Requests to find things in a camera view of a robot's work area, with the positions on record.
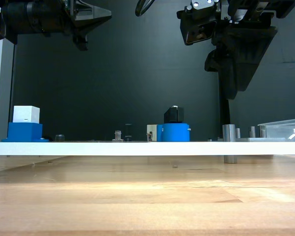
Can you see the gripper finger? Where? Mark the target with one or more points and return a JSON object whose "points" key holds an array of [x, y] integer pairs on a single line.
{"points": [[250, 49], [93, 13], [221, 64], [82, 29]]}

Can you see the large metal cylinder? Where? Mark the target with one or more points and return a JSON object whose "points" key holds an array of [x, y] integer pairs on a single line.
{"points": [[228, 132]]}

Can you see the white taskboard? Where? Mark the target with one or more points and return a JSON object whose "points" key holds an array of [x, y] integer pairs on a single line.
{"points": [[137, 148]]}

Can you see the black block plug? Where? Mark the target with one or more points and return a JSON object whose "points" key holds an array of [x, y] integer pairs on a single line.
{"points": [[174, 115]]}

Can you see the small metal pin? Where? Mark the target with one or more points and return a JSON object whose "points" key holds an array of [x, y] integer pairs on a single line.
{"points": [[252, 131], [238, 132]]}

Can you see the blue round holder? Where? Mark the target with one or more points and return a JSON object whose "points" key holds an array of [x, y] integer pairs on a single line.
{"points": [[175, 132]]}

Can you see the grey metal plate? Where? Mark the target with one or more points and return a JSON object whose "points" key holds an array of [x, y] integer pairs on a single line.
{"points": [[257, 139]]}

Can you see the clear plastic tub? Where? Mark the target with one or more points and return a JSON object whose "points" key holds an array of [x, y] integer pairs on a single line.
{"points": [[284, 132]]}

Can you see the white connector housing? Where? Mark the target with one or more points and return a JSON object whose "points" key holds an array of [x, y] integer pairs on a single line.
{"points": [[152, 131]]}

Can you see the white cube block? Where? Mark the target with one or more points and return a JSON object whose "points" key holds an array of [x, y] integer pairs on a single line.
{"points": [[25, 114]]}

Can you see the black ribbed knob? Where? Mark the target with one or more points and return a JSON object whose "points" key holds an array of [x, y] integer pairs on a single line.
{"points": [[60, 138]]}

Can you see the blue square socket base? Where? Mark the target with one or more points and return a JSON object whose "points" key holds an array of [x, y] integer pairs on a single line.
{"points": [[23, 131]]}

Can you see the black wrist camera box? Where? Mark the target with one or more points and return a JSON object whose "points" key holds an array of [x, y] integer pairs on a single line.
{"points": [[198, 32]]}

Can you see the grey aluminium frame post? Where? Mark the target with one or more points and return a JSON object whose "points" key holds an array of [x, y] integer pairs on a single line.
{"points": [[0, 98]]}

